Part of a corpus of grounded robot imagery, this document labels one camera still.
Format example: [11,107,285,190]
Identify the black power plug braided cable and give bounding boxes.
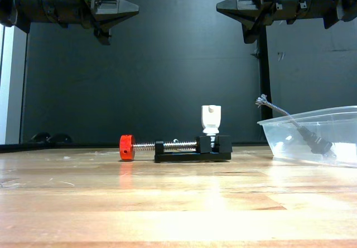
[254,93,337,159]

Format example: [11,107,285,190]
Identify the white power receptacle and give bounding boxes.
[200,104,223,148]

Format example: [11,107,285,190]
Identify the black vise with red knob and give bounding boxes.
[119,133,233,164]

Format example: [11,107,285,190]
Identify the black upright post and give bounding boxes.
[257,24,271,145]

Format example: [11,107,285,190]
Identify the black frame clamp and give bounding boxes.
[50,132,73,144]
[31,132,52,144]

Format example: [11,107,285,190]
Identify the black aluminium table frame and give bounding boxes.
[0,141,273,154]

